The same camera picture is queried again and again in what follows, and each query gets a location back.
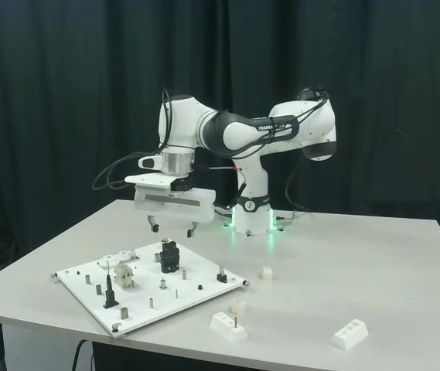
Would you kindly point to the white medium gear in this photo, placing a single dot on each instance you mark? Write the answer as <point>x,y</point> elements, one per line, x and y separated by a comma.
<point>125,255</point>

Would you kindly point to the black D-SUB plug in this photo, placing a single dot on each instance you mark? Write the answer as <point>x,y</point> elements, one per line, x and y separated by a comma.
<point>170,257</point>

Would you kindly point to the metal BNC plug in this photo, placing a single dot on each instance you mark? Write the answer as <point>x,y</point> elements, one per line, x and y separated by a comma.
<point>162,284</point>

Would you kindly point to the black mounting band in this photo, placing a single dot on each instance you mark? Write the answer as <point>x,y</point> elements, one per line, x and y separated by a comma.
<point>181,186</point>

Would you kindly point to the black USB plug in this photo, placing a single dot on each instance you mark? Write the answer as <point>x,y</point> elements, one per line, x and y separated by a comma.
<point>110,297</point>

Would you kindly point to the large metal square peg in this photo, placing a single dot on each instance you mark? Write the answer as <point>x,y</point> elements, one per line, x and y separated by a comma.
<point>124,312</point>

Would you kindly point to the white task board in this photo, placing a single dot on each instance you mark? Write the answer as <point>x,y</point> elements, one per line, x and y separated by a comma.
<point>188,301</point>

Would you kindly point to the long white peg holder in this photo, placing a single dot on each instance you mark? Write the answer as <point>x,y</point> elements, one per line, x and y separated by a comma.
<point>225,328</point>
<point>350,333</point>

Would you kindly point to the thin black rod red tag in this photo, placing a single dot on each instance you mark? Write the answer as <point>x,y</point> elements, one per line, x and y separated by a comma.
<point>240,192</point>

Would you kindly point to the black curtain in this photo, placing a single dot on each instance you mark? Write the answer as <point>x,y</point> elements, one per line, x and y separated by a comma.
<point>49,77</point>

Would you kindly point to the white large gear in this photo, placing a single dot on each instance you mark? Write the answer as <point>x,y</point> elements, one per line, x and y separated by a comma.
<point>105,264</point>

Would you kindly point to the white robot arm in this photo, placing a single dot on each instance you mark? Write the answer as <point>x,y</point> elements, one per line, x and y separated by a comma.
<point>250,185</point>

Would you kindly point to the small white holder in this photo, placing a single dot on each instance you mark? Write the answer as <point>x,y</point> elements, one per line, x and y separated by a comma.
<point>265,273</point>
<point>238,305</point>

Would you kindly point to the flat white plate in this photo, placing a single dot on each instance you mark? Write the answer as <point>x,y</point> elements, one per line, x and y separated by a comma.
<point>146,179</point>

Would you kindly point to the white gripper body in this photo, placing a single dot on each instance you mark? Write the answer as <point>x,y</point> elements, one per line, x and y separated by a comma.
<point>200,206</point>

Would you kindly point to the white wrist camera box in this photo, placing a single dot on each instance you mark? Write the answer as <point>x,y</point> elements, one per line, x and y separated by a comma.
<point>150,162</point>

